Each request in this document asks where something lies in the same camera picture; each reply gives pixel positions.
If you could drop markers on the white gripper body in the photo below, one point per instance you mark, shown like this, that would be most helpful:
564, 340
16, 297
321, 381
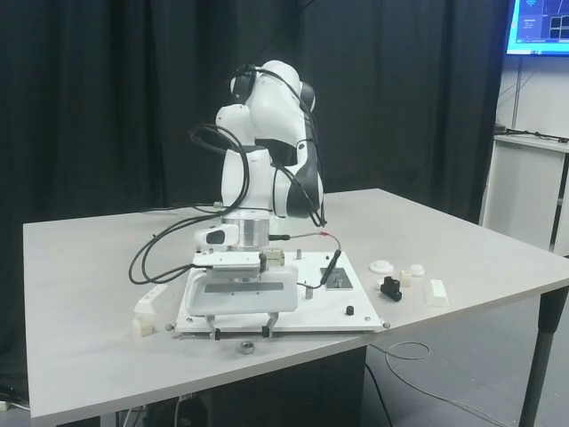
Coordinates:
242, 300

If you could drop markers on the metal bolt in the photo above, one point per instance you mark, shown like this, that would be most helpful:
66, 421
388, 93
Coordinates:
244, 348

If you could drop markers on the white task board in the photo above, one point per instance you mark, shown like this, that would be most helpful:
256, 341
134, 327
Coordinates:
311, 318

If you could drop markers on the long white holder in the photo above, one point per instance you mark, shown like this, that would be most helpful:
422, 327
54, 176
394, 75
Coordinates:
438, 293
153, 302

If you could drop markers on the white large gear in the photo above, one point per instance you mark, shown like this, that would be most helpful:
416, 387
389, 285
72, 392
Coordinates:
381, 266

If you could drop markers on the black D-SUB plug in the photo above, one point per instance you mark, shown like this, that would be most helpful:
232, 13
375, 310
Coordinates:
391, 286

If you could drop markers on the small white holder block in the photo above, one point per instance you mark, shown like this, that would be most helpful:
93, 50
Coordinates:
406, 279

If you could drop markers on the white small gear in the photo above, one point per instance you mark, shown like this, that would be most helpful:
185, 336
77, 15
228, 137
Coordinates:
417, 269

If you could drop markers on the white power strip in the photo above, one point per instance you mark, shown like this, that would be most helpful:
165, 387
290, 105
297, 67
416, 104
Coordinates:
3, 405

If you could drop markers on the black curtains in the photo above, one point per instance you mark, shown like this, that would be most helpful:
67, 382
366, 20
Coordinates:
111, 111

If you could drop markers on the black table leg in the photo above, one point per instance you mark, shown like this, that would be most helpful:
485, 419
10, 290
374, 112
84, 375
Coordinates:
540, 356

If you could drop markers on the white cabinet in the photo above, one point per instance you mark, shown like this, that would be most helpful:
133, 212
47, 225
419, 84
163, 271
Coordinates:
524, 195

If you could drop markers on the blue screen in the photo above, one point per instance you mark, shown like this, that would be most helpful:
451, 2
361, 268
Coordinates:
540, 26

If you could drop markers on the small white wrist camera box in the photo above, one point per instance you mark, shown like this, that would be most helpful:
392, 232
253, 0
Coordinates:
213, 236

